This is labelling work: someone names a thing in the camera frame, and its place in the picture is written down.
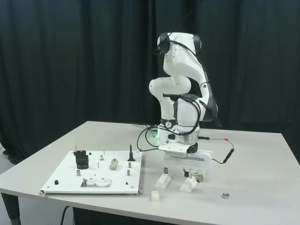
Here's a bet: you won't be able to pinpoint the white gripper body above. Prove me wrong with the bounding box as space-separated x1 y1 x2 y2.
163 150 214 170

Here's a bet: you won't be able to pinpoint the white peg holder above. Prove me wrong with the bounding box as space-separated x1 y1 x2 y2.
180 178 200 193
154 173 173 188

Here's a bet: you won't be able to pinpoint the beige Ethernet plug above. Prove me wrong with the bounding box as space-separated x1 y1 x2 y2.
108 158 119 171

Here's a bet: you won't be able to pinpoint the white large gear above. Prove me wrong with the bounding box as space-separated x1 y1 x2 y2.
96 178 111 188

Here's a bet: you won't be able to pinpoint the black D-SUB plug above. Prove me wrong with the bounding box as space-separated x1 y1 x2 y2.
73 150 90 170

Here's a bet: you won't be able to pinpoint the white task board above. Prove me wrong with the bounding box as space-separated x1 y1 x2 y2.
40 150 143 195

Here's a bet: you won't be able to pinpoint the black curtains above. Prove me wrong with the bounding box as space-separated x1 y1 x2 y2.
0 0 300 162

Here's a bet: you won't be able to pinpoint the grey table leg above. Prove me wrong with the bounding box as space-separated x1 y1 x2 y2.
0 192 19 225

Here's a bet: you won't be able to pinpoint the thin black rod on wire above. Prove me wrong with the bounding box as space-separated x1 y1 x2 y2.
198 136 235 164

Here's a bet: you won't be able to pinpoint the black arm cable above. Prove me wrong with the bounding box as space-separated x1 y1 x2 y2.
153 32 222 143

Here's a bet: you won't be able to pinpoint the black cable loop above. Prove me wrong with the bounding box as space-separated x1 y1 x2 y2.
136 125 163 151

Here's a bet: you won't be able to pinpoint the black cable under table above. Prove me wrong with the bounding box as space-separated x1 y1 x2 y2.
61 205 74 225

